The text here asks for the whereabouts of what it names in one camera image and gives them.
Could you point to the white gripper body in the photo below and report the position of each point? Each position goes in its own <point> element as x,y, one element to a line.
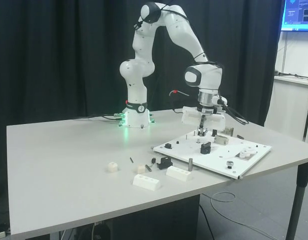
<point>215,121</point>

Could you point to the metal BNC plug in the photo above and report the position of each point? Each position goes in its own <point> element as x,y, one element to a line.
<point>202,134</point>

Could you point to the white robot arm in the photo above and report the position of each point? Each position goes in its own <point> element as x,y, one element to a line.
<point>141,70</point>

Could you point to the white task board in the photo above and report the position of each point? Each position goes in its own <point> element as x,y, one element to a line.
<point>219,160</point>

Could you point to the metal round peg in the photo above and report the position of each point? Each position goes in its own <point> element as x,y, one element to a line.
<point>190,164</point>

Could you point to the white gear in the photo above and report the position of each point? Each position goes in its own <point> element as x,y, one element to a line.
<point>247,153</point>

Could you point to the metal bolt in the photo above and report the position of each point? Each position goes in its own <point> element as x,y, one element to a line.
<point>230,164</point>

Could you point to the white holder with holes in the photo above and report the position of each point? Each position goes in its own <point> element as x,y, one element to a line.
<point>146,182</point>
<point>179,173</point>

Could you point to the black D-SUB plug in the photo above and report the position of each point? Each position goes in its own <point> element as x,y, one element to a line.
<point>164,163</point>

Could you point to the small white cube holder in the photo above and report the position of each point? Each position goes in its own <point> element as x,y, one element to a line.
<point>112,167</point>
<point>141,169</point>

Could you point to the white cabinet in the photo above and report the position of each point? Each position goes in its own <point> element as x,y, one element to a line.
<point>291,110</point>

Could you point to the small black pin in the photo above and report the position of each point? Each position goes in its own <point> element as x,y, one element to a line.
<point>131,160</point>

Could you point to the black table leg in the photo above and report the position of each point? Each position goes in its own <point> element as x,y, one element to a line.
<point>297,200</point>

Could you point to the blue screen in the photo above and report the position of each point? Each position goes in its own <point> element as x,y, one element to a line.
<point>297,15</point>

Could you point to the black curtain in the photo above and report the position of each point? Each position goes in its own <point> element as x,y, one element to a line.
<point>56,57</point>

